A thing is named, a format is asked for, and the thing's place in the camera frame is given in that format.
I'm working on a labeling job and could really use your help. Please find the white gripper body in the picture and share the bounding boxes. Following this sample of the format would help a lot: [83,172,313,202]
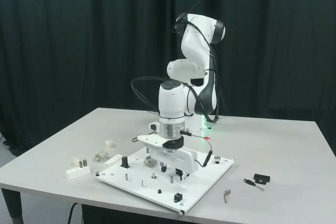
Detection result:
[154,147,198,174]

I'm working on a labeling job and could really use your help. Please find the long white peg holder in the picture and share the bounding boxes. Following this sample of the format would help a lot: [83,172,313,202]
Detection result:
[65,165,91,182]

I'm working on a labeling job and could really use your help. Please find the black flange band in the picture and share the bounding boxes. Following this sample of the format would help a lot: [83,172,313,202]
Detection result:
[162,140,184,154]

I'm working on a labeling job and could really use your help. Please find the white task board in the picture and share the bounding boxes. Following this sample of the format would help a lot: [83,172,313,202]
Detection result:
[94,147,235,216]

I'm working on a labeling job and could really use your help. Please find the flat white mounting plate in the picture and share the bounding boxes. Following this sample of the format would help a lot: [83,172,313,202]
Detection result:
[138,134,169,148]

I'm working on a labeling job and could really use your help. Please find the flat white plug holder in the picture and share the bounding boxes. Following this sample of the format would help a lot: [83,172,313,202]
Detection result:
[104,154,123,166]

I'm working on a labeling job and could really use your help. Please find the black under-table cabinet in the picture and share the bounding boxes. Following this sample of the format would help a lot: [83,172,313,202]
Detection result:
[81,202,184,224]

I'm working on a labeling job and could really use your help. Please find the black rectangular plug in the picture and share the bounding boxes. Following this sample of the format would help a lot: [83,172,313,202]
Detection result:
[254,173,271,184]

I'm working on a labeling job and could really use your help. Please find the grey table leg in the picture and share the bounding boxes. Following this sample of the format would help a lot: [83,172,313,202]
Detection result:
[1,187,22,224]

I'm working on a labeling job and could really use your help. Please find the black curtain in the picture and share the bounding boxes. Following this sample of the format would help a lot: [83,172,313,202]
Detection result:
[0,0,336,154]

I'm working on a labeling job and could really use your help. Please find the thin black rod on wire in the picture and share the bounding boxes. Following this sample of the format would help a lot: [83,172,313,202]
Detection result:
[187,132,214,168]

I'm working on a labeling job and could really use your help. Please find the silver sensor ring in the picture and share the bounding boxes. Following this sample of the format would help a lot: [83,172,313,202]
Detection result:
[159,121,185,140]

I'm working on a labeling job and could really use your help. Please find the black USB plug with wires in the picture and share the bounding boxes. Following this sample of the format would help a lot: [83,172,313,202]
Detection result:
[243,178,265,191]

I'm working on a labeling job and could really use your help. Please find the black looped wrist cable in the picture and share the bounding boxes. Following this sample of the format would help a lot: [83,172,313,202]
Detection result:
[131,76,204,116]

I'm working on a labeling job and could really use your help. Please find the black floor cable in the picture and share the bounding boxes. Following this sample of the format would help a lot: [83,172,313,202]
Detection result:
[68,195,82,224]

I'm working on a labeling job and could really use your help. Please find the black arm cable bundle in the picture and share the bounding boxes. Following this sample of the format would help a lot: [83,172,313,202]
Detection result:
[172,18,223,124]

